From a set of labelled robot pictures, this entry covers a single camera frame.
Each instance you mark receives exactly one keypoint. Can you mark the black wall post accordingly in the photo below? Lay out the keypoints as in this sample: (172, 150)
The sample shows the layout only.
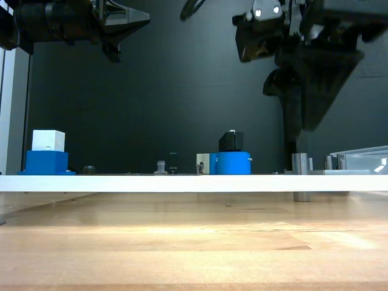
(288, 154)

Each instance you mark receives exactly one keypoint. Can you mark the small metal clamp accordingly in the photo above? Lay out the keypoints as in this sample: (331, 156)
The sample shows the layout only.
(161, 168)

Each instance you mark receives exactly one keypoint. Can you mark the white cube block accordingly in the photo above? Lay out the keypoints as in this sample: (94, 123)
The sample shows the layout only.
(48, 141)

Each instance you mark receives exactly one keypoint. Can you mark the white taskboard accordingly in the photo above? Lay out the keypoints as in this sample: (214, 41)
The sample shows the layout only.
(194, 183)

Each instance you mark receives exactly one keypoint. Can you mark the grey metal plate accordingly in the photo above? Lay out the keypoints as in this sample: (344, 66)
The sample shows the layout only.
(339, 172)

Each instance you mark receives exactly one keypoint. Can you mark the black knurled knob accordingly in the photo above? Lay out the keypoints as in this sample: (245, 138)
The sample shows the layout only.
(89, 169)

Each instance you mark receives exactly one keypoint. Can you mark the small black socket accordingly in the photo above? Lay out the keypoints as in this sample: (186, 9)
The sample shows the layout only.
(174, 160)

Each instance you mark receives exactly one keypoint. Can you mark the clear plastic tub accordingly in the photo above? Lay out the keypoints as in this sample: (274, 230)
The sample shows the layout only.
(363, 160)

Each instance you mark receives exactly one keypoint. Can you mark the blue square mount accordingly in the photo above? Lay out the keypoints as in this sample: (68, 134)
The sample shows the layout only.
(45, 162)

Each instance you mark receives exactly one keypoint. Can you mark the thick steel cylinder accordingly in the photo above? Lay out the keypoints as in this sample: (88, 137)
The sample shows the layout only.
(300, 163)

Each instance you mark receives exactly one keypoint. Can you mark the beige connector housing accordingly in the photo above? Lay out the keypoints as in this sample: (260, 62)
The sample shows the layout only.
(203, 162)

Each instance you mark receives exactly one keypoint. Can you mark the black plug block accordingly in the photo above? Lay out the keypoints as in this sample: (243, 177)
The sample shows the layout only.
(230, 141)

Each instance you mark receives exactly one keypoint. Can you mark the thin steel pin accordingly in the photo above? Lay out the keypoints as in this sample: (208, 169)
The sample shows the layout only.
(311, 163)

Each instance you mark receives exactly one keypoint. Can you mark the blue round holder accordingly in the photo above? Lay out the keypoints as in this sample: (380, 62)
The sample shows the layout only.
(233, 163)

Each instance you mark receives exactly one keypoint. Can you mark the small metal standoff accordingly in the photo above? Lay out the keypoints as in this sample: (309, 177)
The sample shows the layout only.
(199, 169)

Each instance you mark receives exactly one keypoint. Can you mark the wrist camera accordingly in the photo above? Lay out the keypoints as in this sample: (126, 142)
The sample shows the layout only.
(254, 42)

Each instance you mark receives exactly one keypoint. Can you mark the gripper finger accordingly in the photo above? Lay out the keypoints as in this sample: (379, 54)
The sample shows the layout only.
(127, 16)
(121, 30)
(289, 103)
(327, 75)

